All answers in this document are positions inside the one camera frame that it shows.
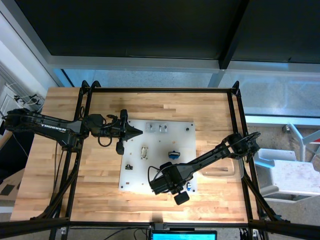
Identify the beige connector housing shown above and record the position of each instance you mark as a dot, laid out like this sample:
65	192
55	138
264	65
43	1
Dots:
144	153

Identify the black table level camera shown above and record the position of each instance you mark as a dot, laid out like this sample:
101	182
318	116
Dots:
160	225

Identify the small silver toggle plate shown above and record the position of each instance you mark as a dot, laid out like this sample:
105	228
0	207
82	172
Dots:
150	127

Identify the small blue connector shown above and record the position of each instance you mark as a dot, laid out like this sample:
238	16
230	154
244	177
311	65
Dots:
189	186

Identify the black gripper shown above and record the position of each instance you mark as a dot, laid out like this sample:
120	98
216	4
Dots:
117	130
181	198

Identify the small black clamp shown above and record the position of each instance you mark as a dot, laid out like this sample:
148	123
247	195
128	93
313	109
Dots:
128	167

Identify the grey metal chair frame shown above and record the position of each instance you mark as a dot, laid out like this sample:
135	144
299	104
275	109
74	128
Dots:
303	150

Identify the blue laptop screen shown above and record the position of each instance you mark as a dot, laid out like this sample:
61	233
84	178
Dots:
182	236

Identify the cardboard box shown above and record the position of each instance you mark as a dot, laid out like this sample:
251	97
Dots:
12	182

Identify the clear plastic tub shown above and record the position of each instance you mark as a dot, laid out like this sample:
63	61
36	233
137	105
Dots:
220	171

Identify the white plastic board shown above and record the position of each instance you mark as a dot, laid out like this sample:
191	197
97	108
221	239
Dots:
135	180

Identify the dark glass window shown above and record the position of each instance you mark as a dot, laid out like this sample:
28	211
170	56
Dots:
125	25

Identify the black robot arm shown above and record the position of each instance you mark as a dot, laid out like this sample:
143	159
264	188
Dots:
207	156
53	127

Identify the white plastic chair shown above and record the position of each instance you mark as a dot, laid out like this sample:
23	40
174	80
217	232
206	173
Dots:
295	175

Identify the black metal frame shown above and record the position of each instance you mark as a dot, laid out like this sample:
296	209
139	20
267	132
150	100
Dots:
160	90

